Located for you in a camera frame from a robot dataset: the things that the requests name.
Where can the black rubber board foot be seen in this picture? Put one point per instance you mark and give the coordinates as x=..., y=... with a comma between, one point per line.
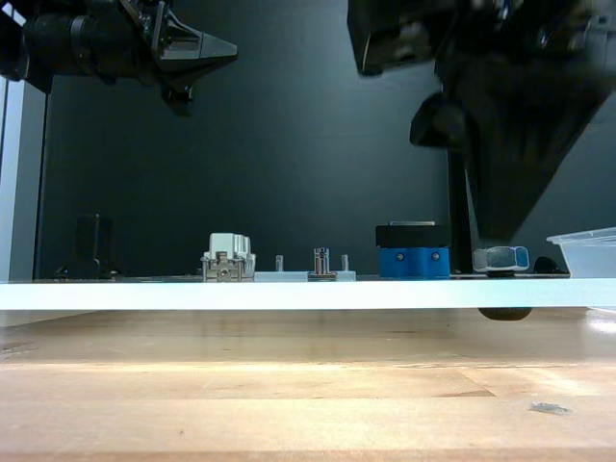
x=504, y=314

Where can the grey rectangular connector housing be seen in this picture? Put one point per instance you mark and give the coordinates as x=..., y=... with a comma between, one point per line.
x=226, y=255

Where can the small black clamp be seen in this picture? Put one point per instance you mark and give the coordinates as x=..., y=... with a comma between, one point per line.
x=89, y=240

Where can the black M12 threaded stud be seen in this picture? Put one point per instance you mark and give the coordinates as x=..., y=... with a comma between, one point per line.
x=499, y=274

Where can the clear plastic tub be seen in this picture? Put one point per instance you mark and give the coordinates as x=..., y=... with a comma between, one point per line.
x=592, y=260

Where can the black vertical post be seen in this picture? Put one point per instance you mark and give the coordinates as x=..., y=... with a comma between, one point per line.
x=457, y=216

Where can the blue and black connector block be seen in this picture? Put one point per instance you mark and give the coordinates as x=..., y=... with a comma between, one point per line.
x=411, y=262

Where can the small metal connector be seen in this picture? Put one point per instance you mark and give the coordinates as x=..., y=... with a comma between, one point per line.
x=321, y=264

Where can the clear block with pins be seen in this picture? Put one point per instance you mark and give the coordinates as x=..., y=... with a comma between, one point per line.
x=284, y=275

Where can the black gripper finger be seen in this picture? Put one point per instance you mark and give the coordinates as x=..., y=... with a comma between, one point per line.
x=192, y=66
x=192, y=41
x=515, y=159

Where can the black rounded block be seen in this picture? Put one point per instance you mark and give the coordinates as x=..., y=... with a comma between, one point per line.
x=546, y=266

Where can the white plastic board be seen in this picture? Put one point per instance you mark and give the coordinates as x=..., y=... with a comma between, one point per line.
x=289, y=293

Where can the silver M12 hex nut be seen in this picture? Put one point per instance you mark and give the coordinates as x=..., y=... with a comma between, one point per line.
x=500, y=259

